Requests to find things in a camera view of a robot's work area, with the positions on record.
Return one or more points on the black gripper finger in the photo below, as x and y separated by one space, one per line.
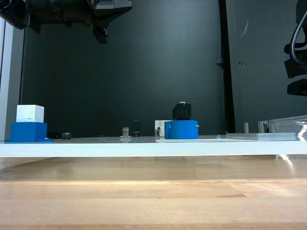
112 10

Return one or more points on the white cube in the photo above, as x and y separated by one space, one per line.
30 113

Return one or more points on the black clamp block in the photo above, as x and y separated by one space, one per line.
181 111

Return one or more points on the blue square holder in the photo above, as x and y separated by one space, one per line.
28 131

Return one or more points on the beige connector housing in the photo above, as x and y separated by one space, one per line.
159 125

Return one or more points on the black ribbed screw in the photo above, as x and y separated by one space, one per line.
67 136

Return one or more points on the black room column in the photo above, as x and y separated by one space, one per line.
226 72

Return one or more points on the blue round holder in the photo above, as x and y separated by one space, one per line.
181 130

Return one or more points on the white task board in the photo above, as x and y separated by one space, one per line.
144 149

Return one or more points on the small steel peg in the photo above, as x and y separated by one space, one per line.
246 128

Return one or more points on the grey aluminium block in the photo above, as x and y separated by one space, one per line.
275 136

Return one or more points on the clear plastic tub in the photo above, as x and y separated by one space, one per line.
287 124

